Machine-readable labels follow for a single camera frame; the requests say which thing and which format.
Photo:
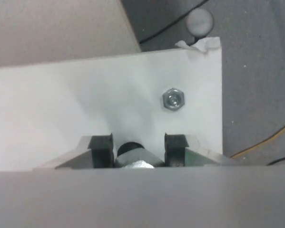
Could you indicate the metal hex bolt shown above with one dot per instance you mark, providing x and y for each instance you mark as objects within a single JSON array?
[{"x": 137, "y": 158}]

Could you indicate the small metal board screw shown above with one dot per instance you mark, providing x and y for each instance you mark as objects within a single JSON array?
[{"x": 173, "y": 99}]

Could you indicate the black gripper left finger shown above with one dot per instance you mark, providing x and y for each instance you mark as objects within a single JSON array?
[{"x": 101, "y": 152}]

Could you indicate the white task board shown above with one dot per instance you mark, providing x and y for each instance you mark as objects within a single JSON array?
[{"x": 61, "y": 107}]

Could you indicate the white tape piece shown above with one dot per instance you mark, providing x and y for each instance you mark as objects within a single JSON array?
[{"x": 204, "y": 45}]

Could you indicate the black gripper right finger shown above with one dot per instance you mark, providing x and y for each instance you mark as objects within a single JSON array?
[{"x": 175, "y": 149}]

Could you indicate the round grey table foot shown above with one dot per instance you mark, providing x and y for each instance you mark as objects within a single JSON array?
[{"x": 200, "y": 21}]

